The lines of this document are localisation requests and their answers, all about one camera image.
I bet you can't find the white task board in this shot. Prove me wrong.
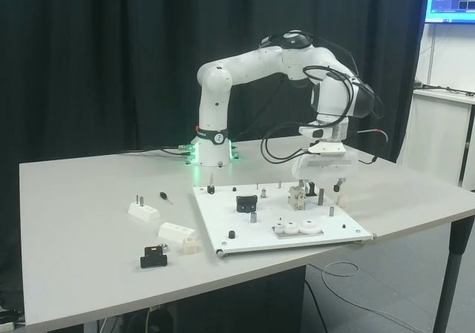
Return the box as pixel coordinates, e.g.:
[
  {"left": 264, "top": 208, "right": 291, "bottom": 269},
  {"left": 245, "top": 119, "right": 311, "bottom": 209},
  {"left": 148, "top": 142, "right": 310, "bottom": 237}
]
[{"left": 191, "top": 182, "right": 373, "bottom": 259}]

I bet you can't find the black cable on table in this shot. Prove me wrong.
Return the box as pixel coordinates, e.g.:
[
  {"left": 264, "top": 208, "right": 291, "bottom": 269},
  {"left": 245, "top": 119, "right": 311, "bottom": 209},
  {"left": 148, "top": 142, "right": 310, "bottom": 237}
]
[{"left": 124, "top": 145, "right": 197, "bottom": 159}]

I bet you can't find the black D-SUB plug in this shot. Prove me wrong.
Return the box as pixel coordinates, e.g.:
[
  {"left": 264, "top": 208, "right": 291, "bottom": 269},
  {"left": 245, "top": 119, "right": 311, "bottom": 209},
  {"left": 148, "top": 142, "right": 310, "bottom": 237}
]
[{"left": 140, "top": 245, "right": 169, "bottom": 269}]

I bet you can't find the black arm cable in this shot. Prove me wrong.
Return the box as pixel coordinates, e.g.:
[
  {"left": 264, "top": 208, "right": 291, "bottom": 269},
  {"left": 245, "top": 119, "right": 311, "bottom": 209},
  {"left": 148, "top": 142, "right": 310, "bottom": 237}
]
[{"left": 261, "top": 32, "right": 384, "bottom": 165}]

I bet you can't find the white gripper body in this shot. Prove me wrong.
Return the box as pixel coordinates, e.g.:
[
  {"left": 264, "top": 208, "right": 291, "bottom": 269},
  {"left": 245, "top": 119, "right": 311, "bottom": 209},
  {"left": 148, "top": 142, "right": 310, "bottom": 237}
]
[{"left": 291, "top": 152, "right": 360, "bottom": 186}]

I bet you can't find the white power strip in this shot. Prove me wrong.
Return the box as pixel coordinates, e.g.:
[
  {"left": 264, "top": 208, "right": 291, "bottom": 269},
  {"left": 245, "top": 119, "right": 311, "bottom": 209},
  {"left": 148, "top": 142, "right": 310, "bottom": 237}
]
[{"left": 0, "top": 311, "right": 24, "bottom": 331}]

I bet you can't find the black table leg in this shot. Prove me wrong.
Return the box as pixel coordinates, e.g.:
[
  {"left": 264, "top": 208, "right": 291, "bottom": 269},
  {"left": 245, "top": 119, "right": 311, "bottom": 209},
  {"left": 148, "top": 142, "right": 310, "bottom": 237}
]
[{"left": 434, "top": 214, "right": 465, "bottom": 333}]

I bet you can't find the white peg holder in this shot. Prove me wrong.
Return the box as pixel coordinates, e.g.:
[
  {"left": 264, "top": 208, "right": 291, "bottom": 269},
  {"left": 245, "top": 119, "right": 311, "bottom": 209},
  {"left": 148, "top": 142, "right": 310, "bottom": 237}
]
[
  {"left": 158, "top": 221, "right": 196, "bottom": 243},
  {"left": 127, "top": 200, "right": 162, "bottom": 223}
]

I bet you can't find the grey floor cable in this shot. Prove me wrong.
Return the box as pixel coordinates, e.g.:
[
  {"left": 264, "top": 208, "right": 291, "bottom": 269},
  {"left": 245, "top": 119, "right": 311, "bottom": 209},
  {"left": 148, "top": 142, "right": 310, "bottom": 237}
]
[{"left": 321, "top": 260, "right": 376, "bottom": 294}]

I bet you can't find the small white square holder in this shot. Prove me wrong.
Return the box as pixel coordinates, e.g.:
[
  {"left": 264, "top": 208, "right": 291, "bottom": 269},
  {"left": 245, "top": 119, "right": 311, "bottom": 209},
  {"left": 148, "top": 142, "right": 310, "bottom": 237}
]
[{"left": 180, "top": 237, "right": 202, "bottom": 255}]

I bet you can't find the white cabinet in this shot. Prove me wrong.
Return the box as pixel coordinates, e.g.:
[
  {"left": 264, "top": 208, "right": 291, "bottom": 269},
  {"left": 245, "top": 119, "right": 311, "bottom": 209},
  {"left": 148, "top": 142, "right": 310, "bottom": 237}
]
[{"left": 402, "top": 86, "right": 475, "bottom": 192}]

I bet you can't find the black curtain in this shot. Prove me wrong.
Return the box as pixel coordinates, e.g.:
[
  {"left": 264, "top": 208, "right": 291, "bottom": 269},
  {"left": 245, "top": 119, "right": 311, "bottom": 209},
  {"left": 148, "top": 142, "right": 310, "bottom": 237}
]
[{"left": 0, "top": 0, "right": 433, "bottom": 245}]

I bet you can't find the white large gear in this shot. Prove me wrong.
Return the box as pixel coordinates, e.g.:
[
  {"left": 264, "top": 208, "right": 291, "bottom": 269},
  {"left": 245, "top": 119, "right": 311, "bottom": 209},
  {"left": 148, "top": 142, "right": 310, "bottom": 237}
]
[{"left": 299, "top": 219, "right": 322, "bottom": 236}]

